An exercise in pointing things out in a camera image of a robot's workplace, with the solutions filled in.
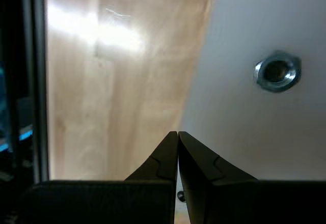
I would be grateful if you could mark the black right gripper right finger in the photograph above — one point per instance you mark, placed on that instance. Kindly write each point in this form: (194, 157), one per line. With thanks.
(254, 203)

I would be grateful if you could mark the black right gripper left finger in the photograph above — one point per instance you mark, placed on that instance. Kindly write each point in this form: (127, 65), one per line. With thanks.
(102, 203)

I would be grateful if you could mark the silver M12 hex nut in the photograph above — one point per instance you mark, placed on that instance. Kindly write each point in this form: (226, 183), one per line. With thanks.
(277, 87)

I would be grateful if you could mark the white mounting board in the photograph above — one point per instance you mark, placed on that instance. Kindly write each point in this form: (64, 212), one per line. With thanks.
(254, 132)

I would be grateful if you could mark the small black board screw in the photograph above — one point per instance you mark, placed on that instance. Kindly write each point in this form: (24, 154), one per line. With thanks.
(180, 195)

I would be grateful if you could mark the black aluminium frame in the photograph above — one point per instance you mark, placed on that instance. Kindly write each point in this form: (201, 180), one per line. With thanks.
(15, 43)

